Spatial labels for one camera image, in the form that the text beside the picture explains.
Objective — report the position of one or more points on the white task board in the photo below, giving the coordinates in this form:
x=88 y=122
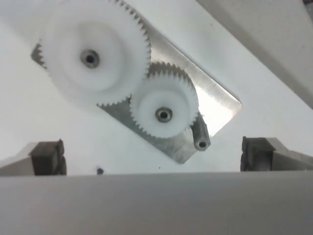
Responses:
x=29 y=110

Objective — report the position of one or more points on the white medium gear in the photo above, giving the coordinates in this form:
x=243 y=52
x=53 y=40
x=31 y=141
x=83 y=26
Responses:
x=163 y=107

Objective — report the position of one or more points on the white large gear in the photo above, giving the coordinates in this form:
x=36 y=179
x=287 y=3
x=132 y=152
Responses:
x=97 y=36

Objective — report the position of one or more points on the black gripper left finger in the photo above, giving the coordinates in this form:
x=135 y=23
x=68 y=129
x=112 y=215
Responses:
x=46 y=156

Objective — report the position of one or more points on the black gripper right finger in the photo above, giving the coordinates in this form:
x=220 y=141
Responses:
x=256 y=154

